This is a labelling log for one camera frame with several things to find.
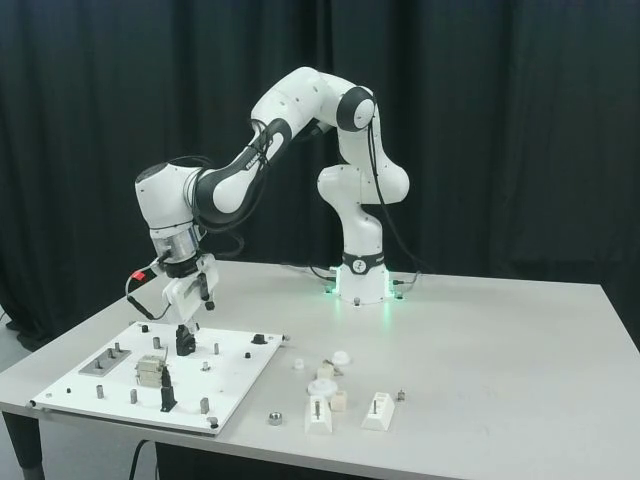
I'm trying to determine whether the black curtain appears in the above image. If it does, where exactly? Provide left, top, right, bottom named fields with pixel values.
left=0, top=0, right=640, bottom=334

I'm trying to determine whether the black table leg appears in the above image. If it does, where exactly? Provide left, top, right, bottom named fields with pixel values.
left=1, top=408, right=45, bottom=480

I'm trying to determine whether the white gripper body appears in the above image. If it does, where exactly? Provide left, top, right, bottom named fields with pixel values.
left=160, top=277, right=204, bottom=328

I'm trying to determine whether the white task board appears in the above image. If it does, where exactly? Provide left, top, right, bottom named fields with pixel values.
left=27, top=319, right=288, bottom=436

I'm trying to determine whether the black D-SUB plug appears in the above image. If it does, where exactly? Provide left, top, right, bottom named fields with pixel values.
left=159, top=367, right=178, bottom=414

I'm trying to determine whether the white long peg holder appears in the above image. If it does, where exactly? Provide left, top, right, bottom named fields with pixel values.
left=303, top=396, right=336, bottom=434
left=360, top=391, right=397, bottom=431

